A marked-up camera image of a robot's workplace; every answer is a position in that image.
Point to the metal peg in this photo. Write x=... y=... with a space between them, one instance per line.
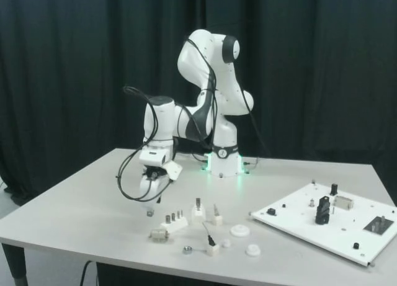
x=174 y=216
x=167 y=219
x=180 y=215

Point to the grey metal plug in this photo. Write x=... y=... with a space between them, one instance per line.
x=198 y=203

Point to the flat white mounting plate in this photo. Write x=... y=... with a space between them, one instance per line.
x=172 y=171

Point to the black table leg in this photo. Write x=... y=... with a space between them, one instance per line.
x=14 y=267

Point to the white tall plug holder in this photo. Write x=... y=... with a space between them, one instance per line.
x=198 y=217

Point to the white medium gear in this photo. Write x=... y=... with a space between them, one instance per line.
x=252 y=250

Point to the small white box dark window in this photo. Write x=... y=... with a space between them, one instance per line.
x=155 y=158

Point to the white long peg holder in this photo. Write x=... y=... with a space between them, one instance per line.
x=176 y=225

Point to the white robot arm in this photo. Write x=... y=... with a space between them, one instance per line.
x=224 y=65

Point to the clear plug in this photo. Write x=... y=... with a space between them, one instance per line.
x=216 y=211

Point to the black curtain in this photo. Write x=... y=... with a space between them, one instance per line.
x=62 y=50

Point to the white large gear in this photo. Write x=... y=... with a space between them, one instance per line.
x=239 y=231

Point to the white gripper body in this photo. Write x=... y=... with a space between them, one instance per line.
x=152 y=190

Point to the beige metal waterproof plug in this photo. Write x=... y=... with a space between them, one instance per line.
x=159 y=235

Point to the white small plug holder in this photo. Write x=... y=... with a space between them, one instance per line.
x=212 y=251
x=218 y=221

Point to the black D-SUB plug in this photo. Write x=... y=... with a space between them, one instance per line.
x=321 y=211

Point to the white task board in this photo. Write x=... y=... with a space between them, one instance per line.
x=310 y=233

